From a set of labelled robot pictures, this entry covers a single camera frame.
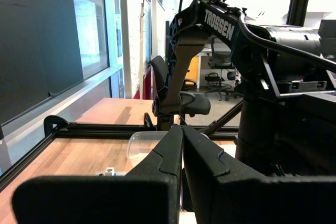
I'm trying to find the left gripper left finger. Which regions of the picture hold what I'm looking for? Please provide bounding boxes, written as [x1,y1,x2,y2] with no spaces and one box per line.
[12,125,183,224]

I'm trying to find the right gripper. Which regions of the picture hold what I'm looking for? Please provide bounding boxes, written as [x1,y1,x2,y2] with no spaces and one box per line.
[235,92,336,177]

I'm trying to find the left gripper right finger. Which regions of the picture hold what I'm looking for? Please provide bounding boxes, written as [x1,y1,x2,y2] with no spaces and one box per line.
[182,125,336,224]

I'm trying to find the clear plastic container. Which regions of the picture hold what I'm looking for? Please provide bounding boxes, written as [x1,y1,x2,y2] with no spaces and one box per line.
[126,131,211,168]

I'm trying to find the white task board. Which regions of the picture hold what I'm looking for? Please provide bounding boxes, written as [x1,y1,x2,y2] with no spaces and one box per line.
[95,170,127,177]

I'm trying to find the black office chair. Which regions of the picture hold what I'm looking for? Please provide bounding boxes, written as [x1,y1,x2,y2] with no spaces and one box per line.
[204,36,244,101]
[150,55,212,125]

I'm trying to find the window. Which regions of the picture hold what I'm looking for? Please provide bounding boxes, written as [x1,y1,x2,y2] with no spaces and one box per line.
[70,0,110,79]

